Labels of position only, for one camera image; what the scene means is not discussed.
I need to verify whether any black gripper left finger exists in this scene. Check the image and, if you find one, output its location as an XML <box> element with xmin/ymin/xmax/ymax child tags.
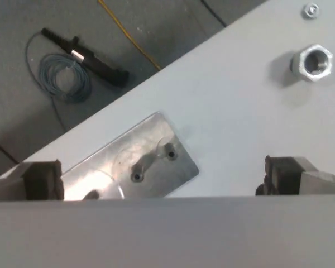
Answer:
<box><xmin>0</xmin><ymin>159</ymin><xmax>65</xmax><ymax>202</ymax></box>

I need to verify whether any grey coiled cable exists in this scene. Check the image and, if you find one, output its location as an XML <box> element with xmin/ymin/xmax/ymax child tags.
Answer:
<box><xmin>26</xmin><ymin>31</ymin><xmax>93</xmax><ymax>131</ymax></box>

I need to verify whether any black cable connector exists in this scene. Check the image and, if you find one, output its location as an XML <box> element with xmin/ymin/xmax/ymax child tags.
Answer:
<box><xmin>41</xmin><ymin>27</ymin><xmax>131</xmax><ymax>88</ymax></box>

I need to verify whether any metal hex bolt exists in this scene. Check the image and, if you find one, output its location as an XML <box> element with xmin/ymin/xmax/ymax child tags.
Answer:
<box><xmin>291</xmin><ymin>44</ymin><xmax>334</xmax><ymax>83</ymax></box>

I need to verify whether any black floor cable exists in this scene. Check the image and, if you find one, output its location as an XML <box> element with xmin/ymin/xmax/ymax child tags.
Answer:
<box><xmin>200</xmin><ymin>0</ymin><xmax>227</xmax><ymax>28</ymax></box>

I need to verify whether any yellow cable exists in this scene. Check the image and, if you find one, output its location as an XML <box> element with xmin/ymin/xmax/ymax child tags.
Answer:
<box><xmin>98</xmin><ymin>0</ymin><xmax>162</xmax><ymax>71</ymax></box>

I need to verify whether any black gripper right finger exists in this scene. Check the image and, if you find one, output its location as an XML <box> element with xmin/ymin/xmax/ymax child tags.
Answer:
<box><xmin>256</xmin><ymin>155</ymin><xmax>335</xmax><ymax>197</ymax></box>

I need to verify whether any white task board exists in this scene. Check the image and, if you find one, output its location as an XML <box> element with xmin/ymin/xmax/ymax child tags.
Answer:
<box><xmin>22</xmin><ymin>0</ymin><xmax>335</xmax><ymax>201</ymax></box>

